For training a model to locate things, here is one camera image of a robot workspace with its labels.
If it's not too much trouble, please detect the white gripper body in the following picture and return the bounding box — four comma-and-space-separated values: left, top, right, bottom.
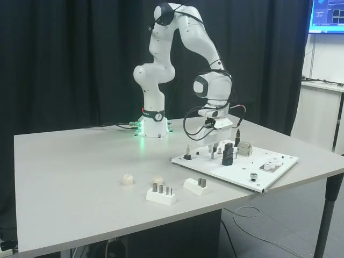
196, 127, 232, 148

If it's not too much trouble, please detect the white square peg holder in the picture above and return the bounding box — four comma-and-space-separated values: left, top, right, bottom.
182, 177, 212, 197

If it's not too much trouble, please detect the white round peg holder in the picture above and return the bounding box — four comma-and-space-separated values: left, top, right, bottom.
145, 185, 178, 207

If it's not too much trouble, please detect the black D-SUB plug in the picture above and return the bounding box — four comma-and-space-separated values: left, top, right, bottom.
221, 144, 234, 166

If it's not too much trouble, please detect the flat white mounting plate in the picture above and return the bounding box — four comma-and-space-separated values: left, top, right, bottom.
214, 118, 234, 129

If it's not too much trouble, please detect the small white sensor box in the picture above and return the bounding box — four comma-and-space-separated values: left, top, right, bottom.
198, 107, 229, 119

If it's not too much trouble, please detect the white task board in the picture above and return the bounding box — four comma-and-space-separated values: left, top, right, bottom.
170, 139, 300, 194

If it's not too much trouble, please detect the dark table leg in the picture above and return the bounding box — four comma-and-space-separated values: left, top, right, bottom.
313, 171, 340, 258

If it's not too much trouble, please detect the black curtain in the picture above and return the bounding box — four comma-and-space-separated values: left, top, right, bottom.
0, 0, 310, 244

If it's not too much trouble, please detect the blue screen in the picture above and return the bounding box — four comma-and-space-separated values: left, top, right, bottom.
308, 0, 344, 34

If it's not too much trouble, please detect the thin black rod on wire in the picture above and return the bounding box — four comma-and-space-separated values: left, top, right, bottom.
228, 104, 247, 147

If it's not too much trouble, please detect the black looped camera cable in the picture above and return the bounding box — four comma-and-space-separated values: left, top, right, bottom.
183, 106, 216, 142

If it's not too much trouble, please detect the grey floor cable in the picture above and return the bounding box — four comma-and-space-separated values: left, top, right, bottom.
232, 206, 318, 258

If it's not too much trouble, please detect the black cable at arm foot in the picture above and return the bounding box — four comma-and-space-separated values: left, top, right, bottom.
92, 121, 141, 131

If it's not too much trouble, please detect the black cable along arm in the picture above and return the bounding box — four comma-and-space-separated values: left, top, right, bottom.
147, 4, 234, 108

